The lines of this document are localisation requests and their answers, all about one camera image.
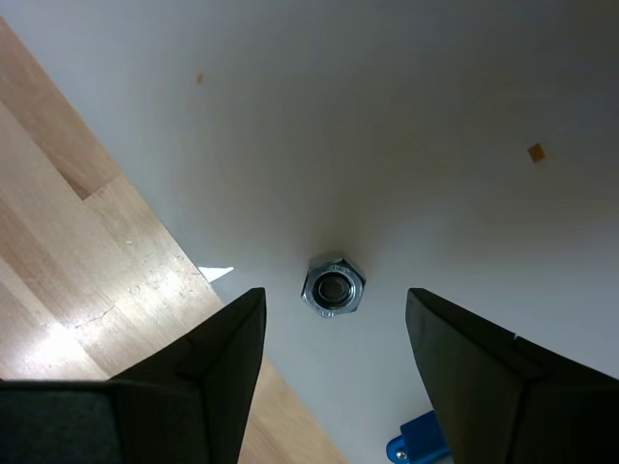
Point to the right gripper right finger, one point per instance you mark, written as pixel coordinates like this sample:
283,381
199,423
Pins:
508,396

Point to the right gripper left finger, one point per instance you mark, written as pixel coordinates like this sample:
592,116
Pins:
203,386

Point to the steel hex nut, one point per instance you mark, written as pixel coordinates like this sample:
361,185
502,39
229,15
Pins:
333,284

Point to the blue socket block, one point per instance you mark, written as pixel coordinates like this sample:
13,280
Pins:
418,440

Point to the white task board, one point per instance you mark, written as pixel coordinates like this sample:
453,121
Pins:
367,145

